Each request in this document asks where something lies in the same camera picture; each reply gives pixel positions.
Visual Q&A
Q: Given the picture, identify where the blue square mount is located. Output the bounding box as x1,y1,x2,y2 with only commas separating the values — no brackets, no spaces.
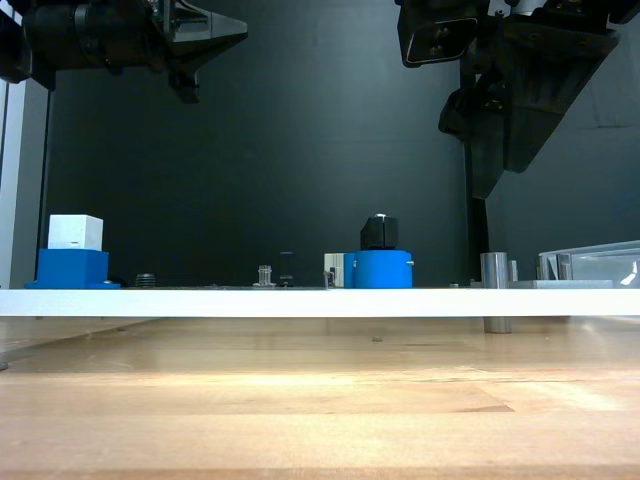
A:
23,248,123,290

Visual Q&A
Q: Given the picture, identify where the white taskboard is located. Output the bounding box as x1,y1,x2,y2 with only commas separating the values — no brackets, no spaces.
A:
0,284,640,319

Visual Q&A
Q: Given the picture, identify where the white cube block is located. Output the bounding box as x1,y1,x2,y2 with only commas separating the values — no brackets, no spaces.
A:
47,214,105,252

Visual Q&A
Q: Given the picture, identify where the clear plastic tub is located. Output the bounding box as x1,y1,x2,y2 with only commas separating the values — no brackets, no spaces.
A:
538,241,640,289

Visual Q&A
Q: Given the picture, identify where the steel 16mm cylinder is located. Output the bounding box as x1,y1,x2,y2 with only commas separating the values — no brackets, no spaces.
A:
479,252,512,334

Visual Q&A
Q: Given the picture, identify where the blue round holder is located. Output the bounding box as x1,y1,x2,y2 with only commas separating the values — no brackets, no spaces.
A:
343,249,415,290

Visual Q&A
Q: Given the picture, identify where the black clamp with silver screw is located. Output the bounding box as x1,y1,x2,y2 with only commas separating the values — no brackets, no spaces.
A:
359,213,399,251

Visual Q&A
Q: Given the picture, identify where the beige connector housing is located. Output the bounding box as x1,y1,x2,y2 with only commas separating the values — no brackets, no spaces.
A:
323,252,357,290

